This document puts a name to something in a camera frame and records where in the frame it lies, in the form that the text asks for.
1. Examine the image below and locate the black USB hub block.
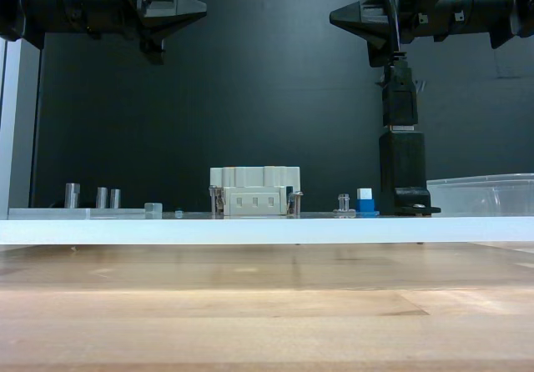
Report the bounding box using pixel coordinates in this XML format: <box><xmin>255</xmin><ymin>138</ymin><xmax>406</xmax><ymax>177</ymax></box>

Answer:
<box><xmin>377</xmin><ymin>129</ymin><xmax>442</xmax><ymax>217</ymax></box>

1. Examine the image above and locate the grey metal plate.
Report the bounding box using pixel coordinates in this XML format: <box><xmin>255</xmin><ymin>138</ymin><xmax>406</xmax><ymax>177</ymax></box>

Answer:
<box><xmin>7</xmin><ymin>207</ymin><xmax>146</xmax><ymax>220</ymax></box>

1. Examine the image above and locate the small blue mount white cube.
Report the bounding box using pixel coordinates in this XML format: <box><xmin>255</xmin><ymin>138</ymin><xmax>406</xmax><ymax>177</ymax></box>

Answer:
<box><xmin>355</xmin><ymin>187</ymin><xmax>380</xmax><ymax>216</ymax></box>

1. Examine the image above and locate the aluminium frame post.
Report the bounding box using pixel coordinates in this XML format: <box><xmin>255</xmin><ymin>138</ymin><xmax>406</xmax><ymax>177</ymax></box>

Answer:
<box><xmin>0</xmin><ymin>36</ymin><xmax>43</xmax><ymax>219</ymax></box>

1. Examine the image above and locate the black USB connector with cable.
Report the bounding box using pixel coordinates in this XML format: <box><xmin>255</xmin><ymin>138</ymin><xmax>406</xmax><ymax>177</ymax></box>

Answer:
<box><xmin>373</xmin><ymin>0</ymin><xmax>420</xmax><ymax>133</ymax></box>

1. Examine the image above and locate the white board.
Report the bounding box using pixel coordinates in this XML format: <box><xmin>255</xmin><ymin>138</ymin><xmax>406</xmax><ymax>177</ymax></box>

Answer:
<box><xmin>0</xmin><ymin>215</ymin><xmax>534</xmax><ymax>247</ymax></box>

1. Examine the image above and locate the cream connector housing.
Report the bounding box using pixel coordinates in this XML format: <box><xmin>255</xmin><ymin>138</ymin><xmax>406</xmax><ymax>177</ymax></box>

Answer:
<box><xmin>207</xmin><ymin>165</ymin><xmax>303</xmax><ymax>219</ymax></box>

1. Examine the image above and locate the clear plastic tub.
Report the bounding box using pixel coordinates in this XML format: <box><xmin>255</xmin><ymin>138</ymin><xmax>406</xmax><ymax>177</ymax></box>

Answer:
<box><xmin>426</xmin><ymin>173</ymin><xmax>534</xmax><ymax>219</ymax></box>

